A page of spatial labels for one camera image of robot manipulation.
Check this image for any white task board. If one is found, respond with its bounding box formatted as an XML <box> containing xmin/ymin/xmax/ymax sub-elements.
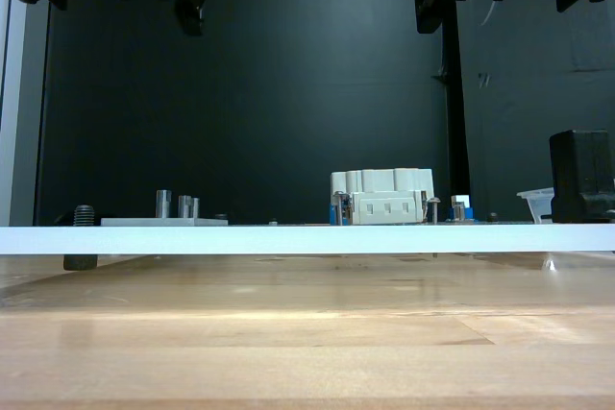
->
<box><xmin>0</xmin><ymin>225</ymin><xmax>615</xmax><ymax>256</ymax></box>

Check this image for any tall steel peg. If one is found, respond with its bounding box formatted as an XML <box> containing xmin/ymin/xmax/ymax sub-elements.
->
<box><xmin>155</xmin><ymin>189</ymin><xmax>174</xmax><ymax>220</ymax></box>

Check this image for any clear plastic container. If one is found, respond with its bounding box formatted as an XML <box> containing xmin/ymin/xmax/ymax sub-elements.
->
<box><xmin>516</xmin><ymin>186</ymin><xmax>554</xmax><ymax>225</ymax></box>

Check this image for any beige many-pin connector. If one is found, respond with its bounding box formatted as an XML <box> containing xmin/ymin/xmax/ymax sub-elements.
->
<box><xmin>330</xmin><ymin>167</ymin><xmax>434</xmax><ymax>227</ymax></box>

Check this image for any black frame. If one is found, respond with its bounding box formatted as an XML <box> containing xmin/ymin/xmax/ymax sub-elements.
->
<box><xmin>430</xmin><ymin>0</ymin><xmax>472</xmax><ymax>226</ymax></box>

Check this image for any blue socket block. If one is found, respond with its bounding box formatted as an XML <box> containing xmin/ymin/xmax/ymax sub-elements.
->
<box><xmin>329</xmin><ymin>192</ymin><xmax>355</xmax><ymax>227</ymax></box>
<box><xmin>448</xmin><ymin>194</ymin><xmax>478</xmax><ymax>224</ymax></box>

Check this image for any grey metal base plate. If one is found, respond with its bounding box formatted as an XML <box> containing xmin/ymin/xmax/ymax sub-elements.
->
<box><xmin>100</xmin><ymin>217</ymin><xmax>229</xmax><ymax>228</ymax></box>

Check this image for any black threaded stud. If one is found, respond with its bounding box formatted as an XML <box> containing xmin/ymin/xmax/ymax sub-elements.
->
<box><xmin>73</xmin><ymin>204</ymin><xmax>95</xmax><ymax>228</ymax></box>

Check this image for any black block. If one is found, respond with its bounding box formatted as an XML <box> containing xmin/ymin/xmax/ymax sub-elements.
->
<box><xmin>548</xmin><ymin>129</ymin><xmax>615</xmax><ymax>225</ymax></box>

